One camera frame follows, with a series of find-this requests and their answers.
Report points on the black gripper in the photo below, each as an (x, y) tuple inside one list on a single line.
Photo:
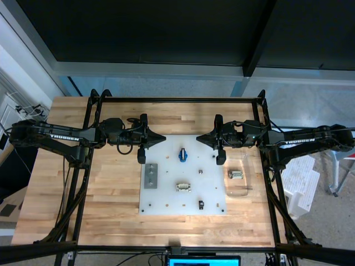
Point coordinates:
[(142, 133), (220, 135)]

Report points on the grey ten-pin connector insert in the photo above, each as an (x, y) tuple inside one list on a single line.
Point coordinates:
[(235, 175)]

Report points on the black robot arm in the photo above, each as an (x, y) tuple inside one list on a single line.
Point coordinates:
[(63, 135), (299, 142)]

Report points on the grey connector hub base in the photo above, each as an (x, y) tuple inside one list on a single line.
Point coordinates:
[(183, 187)]

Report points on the small black connector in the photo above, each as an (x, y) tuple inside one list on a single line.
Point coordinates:
[(201, 204)]

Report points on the large blue round socket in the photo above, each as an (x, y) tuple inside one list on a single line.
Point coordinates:
[(182, 157)]

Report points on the grey metal plate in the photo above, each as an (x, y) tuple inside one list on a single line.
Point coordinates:
[(147, 177)]

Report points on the white plastic board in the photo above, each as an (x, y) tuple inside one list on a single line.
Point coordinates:
[(166, 194)]

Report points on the clear plastic tub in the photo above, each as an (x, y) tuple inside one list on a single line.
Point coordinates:
[(238, 191)]

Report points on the white foam block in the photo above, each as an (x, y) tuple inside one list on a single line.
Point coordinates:
[(301, 183)]

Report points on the laptop with blue screen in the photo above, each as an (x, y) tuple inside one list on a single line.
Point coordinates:
[(202, 261)]

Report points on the grey metal wheeled stand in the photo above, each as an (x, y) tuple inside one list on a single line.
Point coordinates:
[(334, 171)]

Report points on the brown cardboard box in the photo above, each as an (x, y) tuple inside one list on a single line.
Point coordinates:
[(16, 199)]

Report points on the black aluminium frame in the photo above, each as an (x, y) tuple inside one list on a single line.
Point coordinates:
[(177, 99)]

